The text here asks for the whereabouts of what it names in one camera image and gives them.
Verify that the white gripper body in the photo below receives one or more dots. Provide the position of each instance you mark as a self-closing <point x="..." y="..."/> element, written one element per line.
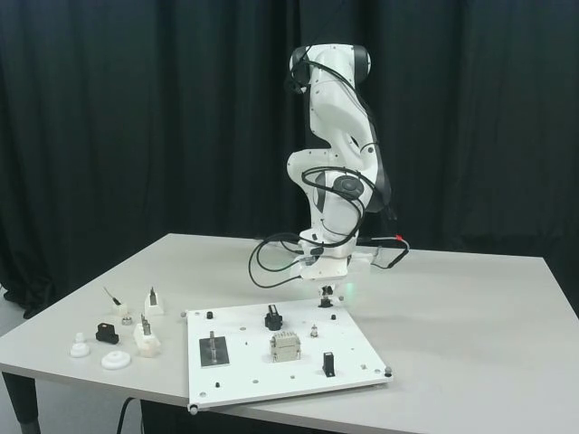
<point x="325" y="267"/>

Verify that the clear Ethernet plug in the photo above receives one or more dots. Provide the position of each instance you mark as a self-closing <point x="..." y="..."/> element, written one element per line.
<point x="327" y="296"/>

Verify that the small white plug holder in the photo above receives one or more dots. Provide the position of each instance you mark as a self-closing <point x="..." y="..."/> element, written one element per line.
<point x="120" y="309"/>

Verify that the white large gear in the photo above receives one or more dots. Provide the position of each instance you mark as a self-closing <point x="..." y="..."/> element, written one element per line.
<point x="116" y="361"/>

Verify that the white small gear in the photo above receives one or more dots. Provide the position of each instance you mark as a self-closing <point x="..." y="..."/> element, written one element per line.
<point x="80" y="338"/>

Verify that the black D-SUB plug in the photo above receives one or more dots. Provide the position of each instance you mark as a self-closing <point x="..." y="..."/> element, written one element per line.
<point x="106" y="333"/>

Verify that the white two-peg holder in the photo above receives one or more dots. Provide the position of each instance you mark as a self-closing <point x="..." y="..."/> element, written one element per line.
<point x="142" y="336"/>

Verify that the white medium gear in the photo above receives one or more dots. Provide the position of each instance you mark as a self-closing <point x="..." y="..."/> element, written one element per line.
<point x="79" y="351"/>

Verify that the white Ethernet plug holder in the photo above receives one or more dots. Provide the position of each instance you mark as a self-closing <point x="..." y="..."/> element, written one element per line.
<point x="149" y="349"/>

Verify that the white single-peg holder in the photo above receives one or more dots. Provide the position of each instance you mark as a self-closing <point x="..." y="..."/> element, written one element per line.
<point x="154" y="308"/>

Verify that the black curtain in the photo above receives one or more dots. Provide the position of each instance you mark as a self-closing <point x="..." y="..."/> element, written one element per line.
<point x="135" y="113"/>

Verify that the metal round peg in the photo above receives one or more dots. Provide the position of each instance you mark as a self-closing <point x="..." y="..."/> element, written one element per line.
<point x="141" y="322"/>

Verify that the white task board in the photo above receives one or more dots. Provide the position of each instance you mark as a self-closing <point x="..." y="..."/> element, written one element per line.
<point x="271" y="380"/>

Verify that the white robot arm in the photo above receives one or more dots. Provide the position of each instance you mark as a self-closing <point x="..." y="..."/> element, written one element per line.
<point x="337" y="99"/>

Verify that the dark table leg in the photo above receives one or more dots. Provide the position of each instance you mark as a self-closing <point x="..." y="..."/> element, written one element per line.
<point x="20" y="402"/>

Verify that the metal square peg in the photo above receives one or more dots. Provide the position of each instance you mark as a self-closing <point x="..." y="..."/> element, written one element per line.
<point x="154" y="296"/>
<point x="147" y="326"/>

